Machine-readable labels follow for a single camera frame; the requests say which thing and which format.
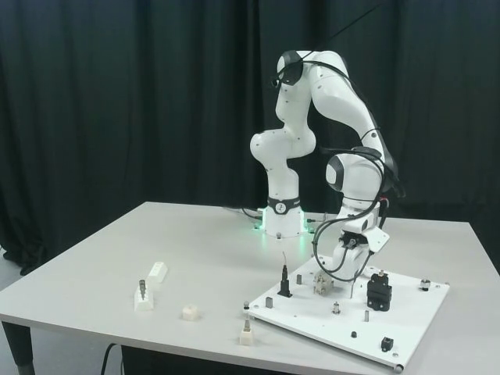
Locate black floor cable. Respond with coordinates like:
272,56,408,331
102,342,122,375

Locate black base cable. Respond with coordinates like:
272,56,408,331
222,205,266,220

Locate black curtain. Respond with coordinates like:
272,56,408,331
0,0,500,274

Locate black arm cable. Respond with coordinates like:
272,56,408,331
269,0,405,204

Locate white task board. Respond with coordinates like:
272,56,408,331
246,252,451,370

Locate black table leg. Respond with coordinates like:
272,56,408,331
0,320,32,375

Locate white round peg holder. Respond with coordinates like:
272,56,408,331
134,291,156,313

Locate flat white mounting plate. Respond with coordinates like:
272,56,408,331
361,229,391,252

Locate beige connector block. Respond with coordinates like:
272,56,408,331
313,272,334,297

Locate black plug with short cable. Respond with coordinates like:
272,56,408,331
277,252,293,297

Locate black controller box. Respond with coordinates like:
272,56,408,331
120,345,298,375

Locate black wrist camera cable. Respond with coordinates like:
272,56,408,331
311,210,382,274

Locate small white cube holder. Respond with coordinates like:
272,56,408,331
181,303,204,322

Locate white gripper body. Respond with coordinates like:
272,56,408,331
330,241,373,283

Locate long white empty holder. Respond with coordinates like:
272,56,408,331
147,260,170,283

